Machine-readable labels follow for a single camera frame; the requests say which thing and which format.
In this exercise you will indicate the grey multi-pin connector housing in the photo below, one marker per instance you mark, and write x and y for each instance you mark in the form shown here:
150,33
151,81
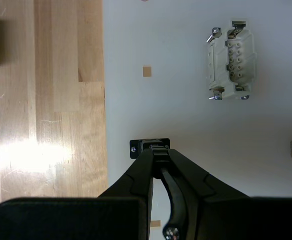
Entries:
238,57

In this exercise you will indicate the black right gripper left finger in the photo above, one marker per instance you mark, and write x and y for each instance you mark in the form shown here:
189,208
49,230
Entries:
135,180

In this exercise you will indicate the silver flange screw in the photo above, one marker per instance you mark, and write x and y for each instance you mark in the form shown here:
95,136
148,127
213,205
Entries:
133,149

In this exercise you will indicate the black USB socket housing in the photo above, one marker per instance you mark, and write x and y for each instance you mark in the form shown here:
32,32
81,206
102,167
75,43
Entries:
137,143

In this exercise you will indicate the white task board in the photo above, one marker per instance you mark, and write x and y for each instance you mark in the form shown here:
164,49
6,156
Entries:
185,120

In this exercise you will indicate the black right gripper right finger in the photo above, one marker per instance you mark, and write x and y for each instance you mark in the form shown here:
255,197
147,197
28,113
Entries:
195,185

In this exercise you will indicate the silver connector mounting screw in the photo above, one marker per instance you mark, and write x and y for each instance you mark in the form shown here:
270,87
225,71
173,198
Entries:
214,32
216,96
244,97

